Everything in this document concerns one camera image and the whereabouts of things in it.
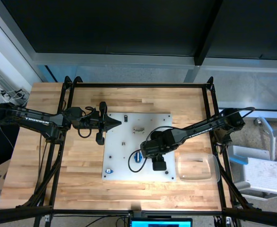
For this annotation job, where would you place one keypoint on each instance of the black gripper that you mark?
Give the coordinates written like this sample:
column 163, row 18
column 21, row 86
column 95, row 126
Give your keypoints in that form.
column 101, row 123
column 159, row 165

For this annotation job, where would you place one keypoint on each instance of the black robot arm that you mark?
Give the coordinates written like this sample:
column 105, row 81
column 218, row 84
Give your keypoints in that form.
column 15, row 116
column 200, row 128

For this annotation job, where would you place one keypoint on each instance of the clear plastic container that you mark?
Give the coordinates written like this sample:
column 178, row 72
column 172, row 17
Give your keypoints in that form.
column 195, row 170

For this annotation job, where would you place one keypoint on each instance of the black upright connector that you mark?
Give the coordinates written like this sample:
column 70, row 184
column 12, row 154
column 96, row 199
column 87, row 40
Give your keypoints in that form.
column 125, row 117

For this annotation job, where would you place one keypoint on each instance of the blue round holder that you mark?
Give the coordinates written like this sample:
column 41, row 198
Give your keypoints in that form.
column 133, row 158

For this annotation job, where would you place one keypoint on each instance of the grey D-sub connector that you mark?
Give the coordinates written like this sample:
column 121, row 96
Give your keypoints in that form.
column 138, row 130

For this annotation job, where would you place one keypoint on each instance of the white board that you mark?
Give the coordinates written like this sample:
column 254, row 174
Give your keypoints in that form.
column 119, row 165

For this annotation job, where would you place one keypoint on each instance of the blue-edged screen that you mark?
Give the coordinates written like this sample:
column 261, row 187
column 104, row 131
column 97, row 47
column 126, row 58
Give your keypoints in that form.
column 161, row 223

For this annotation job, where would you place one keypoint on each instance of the white step stool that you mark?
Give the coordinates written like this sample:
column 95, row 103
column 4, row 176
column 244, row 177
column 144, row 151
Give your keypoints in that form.
column 263, row 170

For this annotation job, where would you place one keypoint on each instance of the black vertical column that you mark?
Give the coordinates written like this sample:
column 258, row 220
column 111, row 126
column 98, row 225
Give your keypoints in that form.
column 207, row 35

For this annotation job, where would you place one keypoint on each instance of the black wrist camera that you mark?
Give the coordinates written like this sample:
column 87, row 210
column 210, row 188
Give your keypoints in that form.
column 146, row 149

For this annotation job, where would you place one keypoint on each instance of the black metal frame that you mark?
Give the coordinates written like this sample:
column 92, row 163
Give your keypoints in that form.
column 129, row 85

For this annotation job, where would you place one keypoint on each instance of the blue flanged mount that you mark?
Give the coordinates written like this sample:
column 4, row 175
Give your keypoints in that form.
column 105, row 171

